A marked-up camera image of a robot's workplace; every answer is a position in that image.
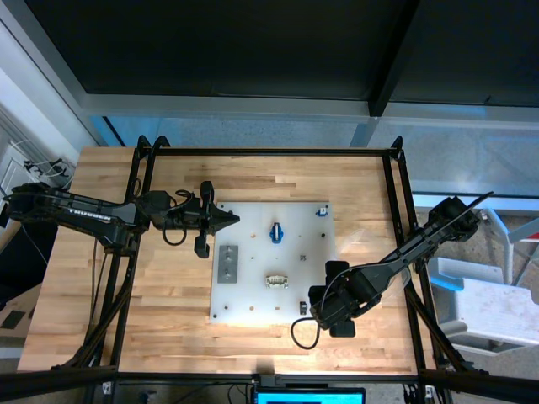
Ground white power cable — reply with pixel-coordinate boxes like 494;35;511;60
23;157;72;180

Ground grey metal plate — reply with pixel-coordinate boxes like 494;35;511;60
216;242;240;284

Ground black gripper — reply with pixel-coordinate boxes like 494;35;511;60
309;260;357;338
180;181;241;258

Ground blue bar clamp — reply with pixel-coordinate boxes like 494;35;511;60
267;221;286;244

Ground long black camera cable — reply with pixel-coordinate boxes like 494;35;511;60
291;316;322;350

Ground white metal stand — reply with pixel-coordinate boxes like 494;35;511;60
479;208;539;287

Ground black aluminium frame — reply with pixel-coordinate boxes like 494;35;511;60
0;134;539;404

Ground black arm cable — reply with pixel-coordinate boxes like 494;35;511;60
162;189;194;247

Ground cardboard box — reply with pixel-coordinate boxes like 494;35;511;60
0;285;43;359

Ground white step stool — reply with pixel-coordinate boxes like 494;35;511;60
429;256;539;359

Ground white task board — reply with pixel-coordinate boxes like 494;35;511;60
209;200;337;325

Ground blue-edged screen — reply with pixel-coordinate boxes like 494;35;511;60
251;386;366;404

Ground beige rectangular connector housing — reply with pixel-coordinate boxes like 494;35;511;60
264;273;291;290

